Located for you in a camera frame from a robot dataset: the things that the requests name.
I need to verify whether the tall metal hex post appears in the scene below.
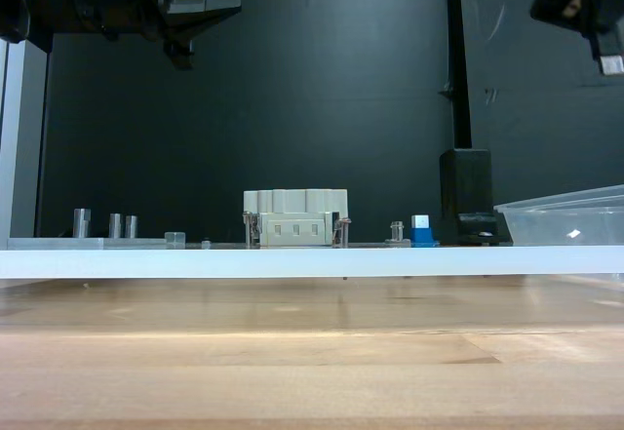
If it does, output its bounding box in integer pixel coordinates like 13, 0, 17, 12
72, 208, 93, 239

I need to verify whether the beige multi-pin connector housing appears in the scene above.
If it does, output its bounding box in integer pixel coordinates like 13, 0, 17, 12
243, 188, 350, 247

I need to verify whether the clear plastic tub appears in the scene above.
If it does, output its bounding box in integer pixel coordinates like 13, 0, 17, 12
492, 184, 624, 285

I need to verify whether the aluminium base plate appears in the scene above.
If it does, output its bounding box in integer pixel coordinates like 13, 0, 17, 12
6, 237, 167, 251

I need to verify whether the black USB connector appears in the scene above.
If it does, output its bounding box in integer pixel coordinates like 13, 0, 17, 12
589, 34, 624, 78

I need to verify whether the grey upright pillar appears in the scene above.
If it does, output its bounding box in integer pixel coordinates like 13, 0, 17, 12
0, 39, 50, 251

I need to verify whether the white board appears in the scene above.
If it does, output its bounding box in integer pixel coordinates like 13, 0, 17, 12
0, 244, 624, 280

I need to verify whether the black upright post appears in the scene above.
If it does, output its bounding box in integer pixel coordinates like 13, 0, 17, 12
442, 0, 474, 151

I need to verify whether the metal housing clamp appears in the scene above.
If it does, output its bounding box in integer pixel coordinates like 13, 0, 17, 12
331, 216, 352, 249
242, 210, 260, 249

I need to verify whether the blue socket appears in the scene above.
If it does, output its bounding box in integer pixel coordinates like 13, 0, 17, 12
409, 227, 439, 248

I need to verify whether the small metal threaded socket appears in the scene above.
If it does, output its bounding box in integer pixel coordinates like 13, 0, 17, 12
384, 221, 411, 246

